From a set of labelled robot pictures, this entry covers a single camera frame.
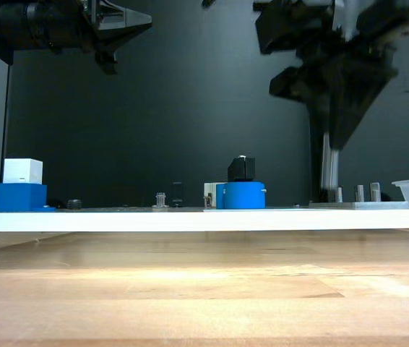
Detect silver 16mm metal cylinder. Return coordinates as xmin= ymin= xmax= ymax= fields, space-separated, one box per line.
xmin=319 ymin=130 xmax=343 ymax=199

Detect grey cylinder holder block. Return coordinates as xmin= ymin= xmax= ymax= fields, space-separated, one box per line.
xmin=308 ymin=200 xmax=409 ymax=210

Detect black silver-topped block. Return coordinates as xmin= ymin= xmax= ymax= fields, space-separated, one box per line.
xmin=227 ymin=155 xmax=257 ymax=182

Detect blue round holder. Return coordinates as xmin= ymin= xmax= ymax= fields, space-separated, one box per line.
xmin=215 ymin=181 xmax=267 ymax=210

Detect white cube block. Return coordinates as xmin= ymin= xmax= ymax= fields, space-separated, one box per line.
xmin=2 ymin=158 xmax=43 ymax=185

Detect blue square holder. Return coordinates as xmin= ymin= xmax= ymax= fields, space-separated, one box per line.
xmin=0 ymin=182 xmax=56 ymax=213

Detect white plastic board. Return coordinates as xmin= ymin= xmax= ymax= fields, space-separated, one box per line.
xmin=0 ymin=207 xmax=409 ymax=233

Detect black metal table frame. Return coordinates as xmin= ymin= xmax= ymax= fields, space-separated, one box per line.
xmin=5 ymin=50 xmax=12 ymax=213

